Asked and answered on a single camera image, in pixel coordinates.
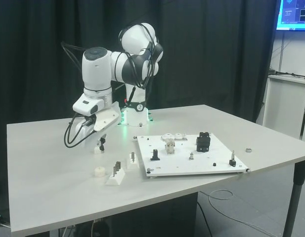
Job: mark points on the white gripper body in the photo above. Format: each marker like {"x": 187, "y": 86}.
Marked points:
{"x": 86, "y": 133}

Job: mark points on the black USB plug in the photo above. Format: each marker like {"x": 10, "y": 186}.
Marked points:
{"x": 102, "y": 147}

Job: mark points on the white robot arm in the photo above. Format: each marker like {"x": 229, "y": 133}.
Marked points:
{"x": 96, "y": 74}

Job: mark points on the small white plug holder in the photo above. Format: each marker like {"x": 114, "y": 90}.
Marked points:
{"x": 96, "y": 150}

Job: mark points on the metal square peg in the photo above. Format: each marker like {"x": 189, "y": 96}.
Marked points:
{"x": 118, "y": 165}

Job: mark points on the metal round peg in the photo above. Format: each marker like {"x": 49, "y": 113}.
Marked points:
{"x": 114, "y": 171}

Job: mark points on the short metal peg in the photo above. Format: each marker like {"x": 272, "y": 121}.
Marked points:
{"x": 133, "y": 156}

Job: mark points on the white two-peg holder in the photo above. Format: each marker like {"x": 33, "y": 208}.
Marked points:
{"x": 116, "y": 179}

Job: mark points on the white single-peg holder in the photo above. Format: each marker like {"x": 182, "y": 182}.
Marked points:
{"x": 132, "y": 165}

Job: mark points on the black curtain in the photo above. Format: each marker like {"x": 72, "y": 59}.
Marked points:
{"x": 31, "y": 74}

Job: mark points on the white medium gear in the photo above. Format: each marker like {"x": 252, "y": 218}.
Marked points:
{"x": 178, "y": 136}

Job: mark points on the white small gear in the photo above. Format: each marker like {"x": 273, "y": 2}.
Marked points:
{"x": 184, "y": 136}

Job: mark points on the white task board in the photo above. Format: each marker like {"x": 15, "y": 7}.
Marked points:
{"x": 191, "y": 163}

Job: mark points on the black D-SUB plug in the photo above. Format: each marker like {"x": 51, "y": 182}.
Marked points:
{"x": 203, "y": 143}

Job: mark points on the white cabinet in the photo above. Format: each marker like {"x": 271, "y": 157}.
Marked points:
{"x": 285, "y": 106}

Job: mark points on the black table leg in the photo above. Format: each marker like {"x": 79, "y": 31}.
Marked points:
{"x": 295, "y": 197}

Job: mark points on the blue screen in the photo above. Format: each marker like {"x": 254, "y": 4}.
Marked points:
{"x": 294, "y": 14}

